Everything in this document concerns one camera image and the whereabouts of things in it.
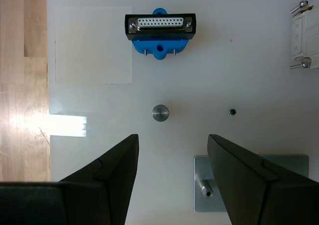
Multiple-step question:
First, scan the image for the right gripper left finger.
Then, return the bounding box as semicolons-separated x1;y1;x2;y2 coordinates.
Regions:
0;134;140;225

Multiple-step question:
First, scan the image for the white square sheet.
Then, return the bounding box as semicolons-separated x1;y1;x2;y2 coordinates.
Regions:
54;5;133;85

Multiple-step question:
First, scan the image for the thin metal peg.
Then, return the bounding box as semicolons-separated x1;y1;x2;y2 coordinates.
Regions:
196;173;215;199

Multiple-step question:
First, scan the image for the grey metal cylinder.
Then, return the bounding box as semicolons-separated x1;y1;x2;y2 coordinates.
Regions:
151;104;170;122

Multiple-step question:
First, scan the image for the white taskboard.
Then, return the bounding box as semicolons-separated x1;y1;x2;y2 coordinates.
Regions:
46;0;319;225

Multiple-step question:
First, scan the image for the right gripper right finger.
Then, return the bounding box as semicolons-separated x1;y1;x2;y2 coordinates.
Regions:
207;134;319;225

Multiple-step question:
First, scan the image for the grey metal plate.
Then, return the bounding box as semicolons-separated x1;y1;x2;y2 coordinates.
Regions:
193;154;310;214

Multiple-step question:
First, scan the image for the white connector housing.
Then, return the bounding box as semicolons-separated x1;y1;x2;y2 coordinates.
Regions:
288;0;319;70

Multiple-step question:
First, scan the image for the blue connector holder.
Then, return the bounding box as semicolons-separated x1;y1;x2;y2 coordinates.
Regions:
131;7;189;61

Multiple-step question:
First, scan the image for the black D-sub connector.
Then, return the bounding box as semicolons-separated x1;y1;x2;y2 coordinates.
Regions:
124;12;197;42

